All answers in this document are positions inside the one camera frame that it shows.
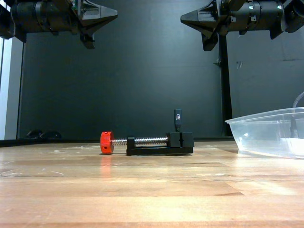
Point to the black vise with orange knob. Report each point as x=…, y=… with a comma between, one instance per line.
x=152, y=147

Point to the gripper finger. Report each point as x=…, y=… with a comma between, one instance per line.
x=95, y=10
x=209, y=27
x=206, y=14
x=99, y=22

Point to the clear plastic tub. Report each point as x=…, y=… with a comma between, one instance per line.
x=256, y=133

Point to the black USB-C socket adapter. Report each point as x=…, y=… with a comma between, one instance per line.
x=178, y=118

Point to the black metal frame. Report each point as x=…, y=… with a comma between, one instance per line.
x=225, y=95

